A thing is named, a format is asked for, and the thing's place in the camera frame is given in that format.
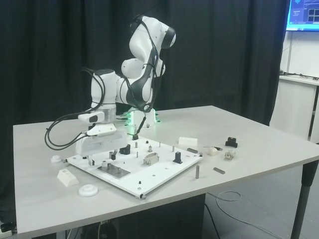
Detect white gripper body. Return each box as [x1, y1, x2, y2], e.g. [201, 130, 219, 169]
[76, 132, 128, 157]

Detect white large gear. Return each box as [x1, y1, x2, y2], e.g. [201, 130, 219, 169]
[78, 184, 100, 198]

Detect white flat mounting plate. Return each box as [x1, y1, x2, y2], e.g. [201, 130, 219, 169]
[87, 123, 118, 136]

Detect white peg holder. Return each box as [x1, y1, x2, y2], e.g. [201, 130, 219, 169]
[178, 136, 198, 146]
[57, 167, 80, 187]

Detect white task board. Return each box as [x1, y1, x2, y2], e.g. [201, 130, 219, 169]
[64, 136, 204, 200]

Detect black curtains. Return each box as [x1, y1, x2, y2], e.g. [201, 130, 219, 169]
[0, 0, 290, 225]

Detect black D-SUB plug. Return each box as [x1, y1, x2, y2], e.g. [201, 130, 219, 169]
[224, 136, 239, 147]

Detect dark table leg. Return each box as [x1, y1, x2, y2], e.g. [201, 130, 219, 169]
[292, 159, 319, 239]

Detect blue screen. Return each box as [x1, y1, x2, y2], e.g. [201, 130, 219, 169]
[285, 0, 319, 32]

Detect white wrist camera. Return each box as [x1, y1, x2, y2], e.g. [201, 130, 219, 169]
[78, 111, 106, 123]

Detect silver wrist ring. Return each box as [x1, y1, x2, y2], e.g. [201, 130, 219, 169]
[99, 104, 117, 124]

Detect thin black rod on wire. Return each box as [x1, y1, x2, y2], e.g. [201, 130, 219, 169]
[136, 106, 148, 136]

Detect black camera cable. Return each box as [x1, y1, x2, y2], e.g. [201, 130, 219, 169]
[44, 113, 88, 151]

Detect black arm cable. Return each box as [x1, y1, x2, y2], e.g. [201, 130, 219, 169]
[124, 14, 160, 111]

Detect grey floor cable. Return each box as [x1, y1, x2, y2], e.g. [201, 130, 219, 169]
[206, 191, 242, 203]

